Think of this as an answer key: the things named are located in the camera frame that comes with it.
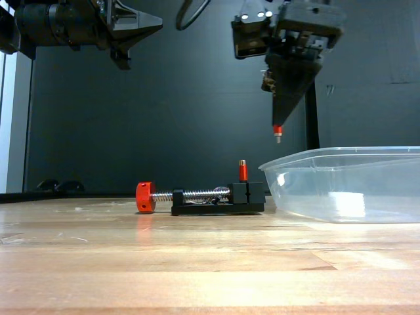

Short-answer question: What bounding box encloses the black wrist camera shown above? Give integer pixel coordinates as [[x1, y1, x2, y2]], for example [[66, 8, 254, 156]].
[[231, 16, 274, 60]]

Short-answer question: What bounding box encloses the black aluminium frame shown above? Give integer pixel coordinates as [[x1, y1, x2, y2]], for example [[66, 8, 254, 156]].
[[0, 178, 275, 204]]

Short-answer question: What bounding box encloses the red rca plug braided cable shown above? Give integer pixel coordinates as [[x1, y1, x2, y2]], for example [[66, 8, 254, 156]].
[[261, 70, 284, 144]]

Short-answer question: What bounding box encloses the small white square piece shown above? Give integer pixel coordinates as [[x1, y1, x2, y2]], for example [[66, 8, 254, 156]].
[[327, 192, 367, 219]]

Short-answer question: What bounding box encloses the clear plastic tub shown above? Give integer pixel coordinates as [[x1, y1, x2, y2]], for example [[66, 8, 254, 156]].
[[258, 146, 420, 224]]

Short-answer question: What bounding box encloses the black clamp with red knob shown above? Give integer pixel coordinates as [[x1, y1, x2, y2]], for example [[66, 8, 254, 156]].
[[135, 180, 266, 217]]

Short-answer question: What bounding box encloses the red rca socket with wires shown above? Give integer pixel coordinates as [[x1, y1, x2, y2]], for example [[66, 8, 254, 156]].
[[192, 159, 249, 207]]

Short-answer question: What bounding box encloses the black wall post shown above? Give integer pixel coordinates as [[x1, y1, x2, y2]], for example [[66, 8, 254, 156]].
[[304, 73, 322, 151]]

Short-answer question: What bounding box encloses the black camera cable loop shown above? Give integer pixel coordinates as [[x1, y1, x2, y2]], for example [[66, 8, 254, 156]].
[[175, 0, 211, 32]]

